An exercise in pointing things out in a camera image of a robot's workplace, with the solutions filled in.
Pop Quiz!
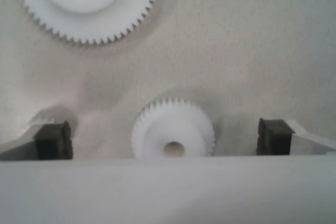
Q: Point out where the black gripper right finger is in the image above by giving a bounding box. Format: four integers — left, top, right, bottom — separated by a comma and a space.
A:
256, 118, 336, 156

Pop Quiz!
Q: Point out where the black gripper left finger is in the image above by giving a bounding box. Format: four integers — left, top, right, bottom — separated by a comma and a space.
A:
0, 120, 74, 161

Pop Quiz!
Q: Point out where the white medium gear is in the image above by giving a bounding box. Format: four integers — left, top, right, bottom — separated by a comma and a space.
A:
131, 97, 216, 162

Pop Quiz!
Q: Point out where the white large gear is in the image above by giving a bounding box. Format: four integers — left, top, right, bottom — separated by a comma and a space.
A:
7, 0, 162, 48

